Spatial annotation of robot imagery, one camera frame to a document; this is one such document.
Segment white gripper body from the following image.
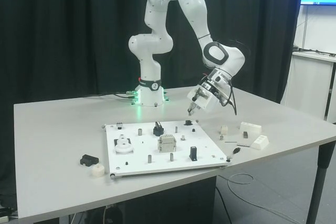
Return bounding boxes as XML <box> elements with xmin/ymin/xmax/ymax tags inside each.
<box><xmin>186</xmin><ymin>84</ymin><xmax>219</xmax><ymax>112</ymax></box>

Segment black D-SUB plug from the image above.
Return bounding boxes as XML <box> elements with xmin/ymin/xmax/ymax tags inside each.
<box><xmin>152</xmin><ymin>122</ymin><xmax>164</xmax><ymax>135</ymax></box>

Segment grey waterproof plug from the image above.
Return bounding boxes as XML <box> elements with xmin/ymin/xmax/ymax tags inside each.
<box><xmin>156</xmin><ymin>136</ymin><xmax>176</xmax><ymax>154</ymax></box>

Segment black USB plug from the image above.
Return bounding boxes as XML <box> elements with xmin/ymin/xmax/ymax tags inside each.
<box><xmin>188</xmin><ymin>145</ymin><xmax>198</xmax><ymax>162</ymax></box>

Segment white task board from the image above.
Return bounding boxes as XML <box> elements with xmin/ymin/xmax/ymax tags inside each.
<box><xmin>100</xmin><ymin>119</ymin><xmax>228</xmax><ymax>180</ymax></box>

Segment long white holder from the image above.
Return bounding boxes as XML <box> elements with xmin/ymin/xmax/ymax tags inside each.
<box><xmin>239</xmin><ymin>121</ymin><xmax>263</xmax><ymax>135</ymax></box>

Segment white sloped holder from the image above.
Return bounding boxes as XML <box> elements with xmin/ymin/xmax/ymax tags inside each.
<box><xmin>249</xmin><ymin>134</ymin><xmax>270</xmax><ymax>151</ymax></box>

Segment white large gear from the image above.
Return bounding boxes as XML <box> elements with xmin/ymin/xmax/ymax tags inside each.
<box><xmin>114</xmin><ymin>141</ymin><xmax>133</xmax><ymax>154</ymax></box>

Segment white cabinet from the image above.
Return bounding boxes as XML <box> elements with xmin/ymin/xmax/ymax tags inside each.
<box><xmin>279</xmin><ymin>50</ymin><xmax>336</xmax><ymax>125</ymax></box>

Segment white medium gear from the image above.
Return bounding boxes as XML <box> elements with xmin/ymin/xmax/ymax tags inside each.
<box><xmin>91</xmin><ymin>165</ymin><xmax>106</xmax><ymax>177</ymax></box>

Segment black block part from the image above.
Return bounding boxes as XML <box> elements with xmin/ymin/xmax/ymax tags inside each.
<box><xmin>79</xmin><ymin>154</ymin><xmax>100</xmax><ymax>167</ymax></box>

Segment black table leg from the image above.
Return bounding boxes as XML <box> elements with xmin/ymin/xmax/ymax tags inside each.
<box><xmin>307</xmin><ymin>144</ymin><xmax>332</xmax><ymax>224</ymax></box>

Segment black curtains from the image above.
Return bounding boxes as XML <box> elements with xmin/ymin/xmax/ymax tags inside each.
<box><xmin>0</xmin><ymin>0</ymin><xmax>306</xmax><ymax>133</ymax></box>

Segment white power strip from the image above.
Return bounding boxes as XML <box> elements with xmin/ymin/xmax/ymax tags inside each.
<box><xmin>0</xmin><ymin>207</ymin><xmax>18</xmax><ymax>222</ymax></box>

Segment black plug with cable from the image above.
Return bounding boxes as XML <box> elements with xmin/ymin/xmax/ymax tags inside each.
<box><xmin>226</xmin><ymin>147</ymin><xmax>242</xmax><ymax>162</ymax></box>

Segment black base cables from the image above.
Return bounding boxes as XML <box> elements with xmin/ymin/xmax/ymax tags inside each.
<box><xmin>113</xmin><ymin>91</ymin><xmax>138</xmax><ymax>101</ymax></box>

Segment grey floor cable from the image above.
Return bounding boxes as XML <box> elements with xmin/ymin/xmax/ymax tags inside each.
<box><xmin>215</xmin><ymin>173</ymin><xmax>254</xmax><ymax>224</ymax></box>

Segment black cables on cabinet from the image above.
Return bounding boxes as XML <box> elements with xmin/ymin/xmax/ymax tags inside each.
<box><xmin>292</xmin><ymin>46</ymin><xmax>336</xmax><ymax>58</ymax></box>

